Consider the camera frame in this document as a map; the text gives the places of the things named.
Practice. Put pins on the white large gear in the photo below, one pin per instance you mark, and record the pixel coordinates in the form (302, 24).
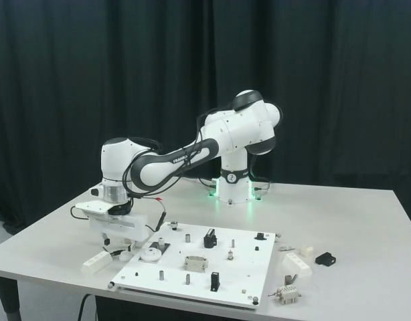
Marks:
(150, 257)

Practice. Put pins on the black plug block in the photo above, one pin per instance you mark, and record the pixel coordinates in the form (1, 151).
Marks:
(326, 259)

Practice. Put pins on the long white peg holder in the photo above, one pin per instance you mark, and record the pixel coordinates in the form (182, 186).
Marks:
(96, 263)

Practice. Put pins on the metal BNC plug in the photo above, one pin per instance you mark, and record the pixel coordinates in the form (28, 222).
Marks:
(230, 255)

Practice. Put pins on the white task board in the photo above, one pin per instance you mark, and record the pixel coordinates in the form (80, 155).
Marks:
(152, 277)

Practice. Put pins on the beige multi-pin plug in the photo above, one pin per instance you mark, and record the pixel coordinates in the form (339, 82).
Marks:
(287, 295)

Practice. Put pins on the small white cube holder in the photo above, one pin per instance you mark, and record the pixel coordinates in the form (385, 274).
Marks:
(307, 251)

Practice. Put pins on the metal bolt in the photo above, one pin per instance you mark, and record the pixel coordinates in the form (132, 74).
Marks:
(174, 225)

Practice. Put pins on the flat white mounting plate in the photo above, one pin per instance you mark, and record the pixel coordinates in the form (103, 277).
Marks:
(91, 207)

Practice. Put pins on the black USB plug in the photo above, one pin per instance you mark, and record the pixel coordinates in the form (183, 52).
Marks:
(215, 282)

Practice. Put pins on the metal square peg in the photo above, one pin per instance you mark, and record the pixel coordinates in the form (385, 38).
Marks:
(188, 279)

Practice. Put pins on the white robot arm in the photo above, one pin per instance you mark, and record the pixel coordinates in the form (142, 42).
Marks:
(225, 133)

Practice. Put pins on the black Ethernet plug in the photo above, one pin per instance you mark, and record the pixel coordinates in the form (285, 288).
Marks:
(209, 240)

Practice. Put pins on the grey metal bracket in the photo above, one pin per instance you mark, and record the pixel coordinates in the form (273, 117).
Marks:
(290, 280)

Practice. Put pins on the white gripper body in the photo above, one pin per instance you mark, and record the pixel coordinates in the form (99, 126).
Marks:
(125, 225)

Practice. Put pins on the small flat metal part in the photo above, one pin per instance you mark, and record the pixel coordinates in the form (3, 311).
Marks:
(286, 248)

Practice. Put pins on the small white sensor box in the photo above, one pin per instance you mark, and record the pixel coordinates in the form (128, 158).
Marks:
(96, 192)

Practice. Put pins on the dark table leg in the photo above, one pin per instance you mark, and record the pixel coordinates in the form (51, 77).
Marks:
(4, 301)

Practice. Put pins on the white holder with holes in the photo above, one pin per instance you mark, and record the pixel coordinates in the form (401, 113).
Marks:
(297, 265)

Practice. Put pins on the black curtain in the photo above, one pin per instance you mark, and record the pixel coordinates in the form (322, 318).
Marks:
(58, 67)

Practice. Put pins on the black rod with red tag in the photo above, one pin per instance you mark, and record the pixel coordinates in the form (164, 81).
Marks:
(161, 220)

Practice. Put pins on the white medium gear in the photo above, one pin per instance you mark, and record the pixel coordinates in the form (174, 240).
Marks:
(124, 257)

